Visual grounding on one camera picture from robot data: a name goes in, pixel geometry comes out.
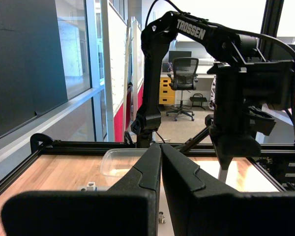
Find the small dark monitor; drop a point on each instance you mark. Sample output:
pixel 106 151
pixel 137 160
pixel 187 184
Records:
pixel 173 54

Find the small blue white clamp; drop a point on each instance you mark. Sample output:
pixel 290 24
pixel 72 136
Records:
pixel 91 187

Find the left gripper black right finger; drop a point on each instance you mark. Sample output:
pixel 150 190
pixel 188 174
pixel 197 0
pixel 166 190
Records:
pixel 223 214

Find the clear plastic tub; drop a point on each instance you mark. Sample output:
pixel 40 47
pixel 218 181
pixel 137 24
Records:
pixel 113 162

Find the black mesh office chair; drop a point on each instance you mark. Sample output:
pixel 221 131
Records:
pixel 184 71

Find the yellow drawer cabinet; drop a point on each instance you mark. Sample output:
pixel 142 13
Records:
pixel 166 96

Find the black aluminium frame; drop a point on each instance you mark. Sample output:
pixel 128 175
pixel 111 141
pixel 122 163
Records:
pixel 76 147

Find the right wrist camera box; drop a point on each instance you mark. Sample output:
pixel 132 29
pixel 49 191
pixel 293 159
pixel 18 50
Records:
pixel 268 83

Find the white work table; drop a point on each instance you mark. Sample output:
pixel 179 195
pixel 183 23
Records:
pixel 280 114

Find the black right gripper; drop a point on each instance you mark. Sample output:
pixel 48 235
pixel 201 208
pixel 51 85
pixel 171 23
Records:
pixel 228 98

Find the white task board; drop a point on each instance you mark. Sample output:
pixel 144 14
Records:
pixel 166 231

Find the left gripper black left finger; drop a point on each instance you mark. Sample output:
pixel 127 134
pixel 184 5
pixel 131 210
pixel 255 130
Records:
pixel 88 214

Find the black footrest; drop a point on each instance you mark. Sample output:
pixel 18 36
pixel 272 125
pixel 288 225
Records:
pixel 199 98

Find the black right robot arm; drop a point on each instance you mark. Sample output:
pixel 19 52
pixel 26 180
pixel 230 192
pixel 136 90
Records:
pixel 152 73

